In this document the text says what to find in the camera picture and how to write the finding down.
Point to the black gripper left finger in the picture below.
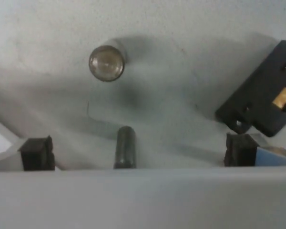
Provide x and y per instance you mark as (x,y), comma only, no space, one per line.
(35,155)

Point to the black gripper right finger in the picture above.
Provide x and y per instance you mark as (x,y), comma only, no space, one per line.
(240,152)

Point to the dark metal round peg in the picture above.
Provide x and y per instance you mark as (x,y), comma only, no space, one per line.
(124,148)

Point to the white task board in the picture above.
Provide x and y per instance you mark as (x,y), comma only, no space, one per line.
(169,35)

